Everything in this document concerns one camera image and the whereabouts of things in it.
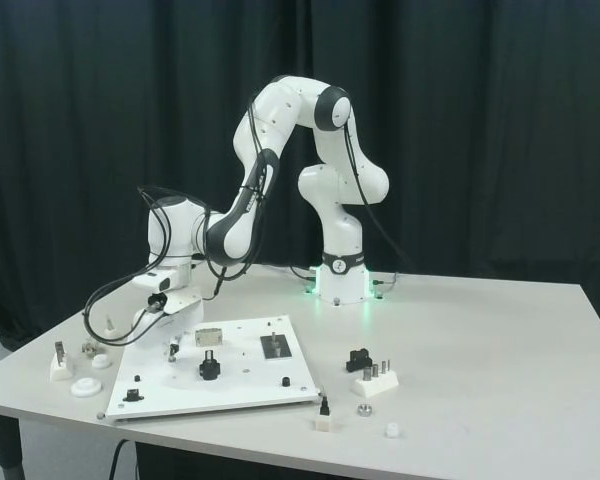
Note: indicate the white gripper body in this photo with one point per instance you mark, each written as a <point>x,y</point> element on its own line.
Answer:
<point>185,320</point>

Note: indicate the metal BNC plug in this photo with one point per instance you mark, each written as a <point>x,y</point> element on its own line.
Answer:
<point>171,356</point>

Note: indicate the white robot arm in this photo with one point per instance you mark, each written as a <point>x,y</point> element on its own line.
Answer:
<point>337,225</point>

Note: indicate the white task board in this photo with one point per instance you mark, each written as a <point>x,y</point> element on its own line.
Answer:
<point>180,395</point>

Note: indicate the small white plug holder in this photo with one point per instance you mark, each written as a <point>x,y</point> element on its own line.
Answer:
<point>111,335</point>
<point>325,425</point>

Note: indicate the clear Ethernet plug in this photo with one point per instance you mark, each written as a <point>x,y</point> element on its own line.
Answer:
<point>109,321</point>

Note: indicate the white medium gear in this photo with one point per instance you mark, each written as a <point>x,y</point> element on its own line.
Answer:
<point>100,361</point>

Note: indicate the grey waterproof plug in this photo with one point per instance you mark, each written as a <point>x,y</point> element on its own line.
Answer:
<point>91,347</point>

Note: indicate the white large gear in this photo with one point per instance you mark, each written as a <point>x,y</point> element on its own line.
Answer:
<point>85,387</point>

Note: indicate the large metal square peg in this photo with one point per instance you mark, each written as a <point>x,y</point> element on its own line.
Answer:
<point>60,350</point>

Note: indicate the white peg holder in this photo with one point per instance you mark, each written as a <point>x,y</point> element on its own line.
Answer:
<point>60,371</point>
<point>375,386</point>

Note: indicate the black USB plug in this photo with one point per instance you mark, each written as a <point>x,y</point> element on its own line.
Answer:
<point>325,409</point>

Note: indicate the black D-SUB plug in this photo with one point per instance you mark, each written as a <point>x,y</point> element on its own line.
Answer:
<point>358,360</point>

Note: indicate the large metal round peg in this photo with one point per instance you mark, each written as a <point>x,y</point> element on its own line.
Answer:
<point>366,375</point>

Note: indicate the medium metal round peg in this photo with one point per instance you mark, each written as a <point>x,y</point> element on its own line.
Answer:
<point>375,371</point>

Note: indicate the black table leg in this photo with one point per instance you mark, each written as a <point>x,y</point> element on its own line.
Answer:
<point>2,440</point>

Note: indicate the thin metal round peg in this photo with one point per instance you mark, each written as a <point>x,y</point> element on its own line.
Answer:
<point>386,365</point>

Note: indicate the white small gear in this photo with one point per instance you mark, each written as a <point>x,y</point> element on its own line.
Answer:
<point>391,430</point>

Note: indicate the black curtain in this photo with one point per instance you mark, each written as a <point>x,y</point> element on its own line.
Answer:
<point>480,125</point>

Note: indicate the flat white mount plate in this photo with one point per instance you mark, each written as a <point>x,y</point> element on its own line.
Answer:
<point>180,303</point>

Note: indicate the small white camera box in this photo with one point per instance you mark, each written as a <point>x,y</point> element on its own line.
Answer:
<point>160,281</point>

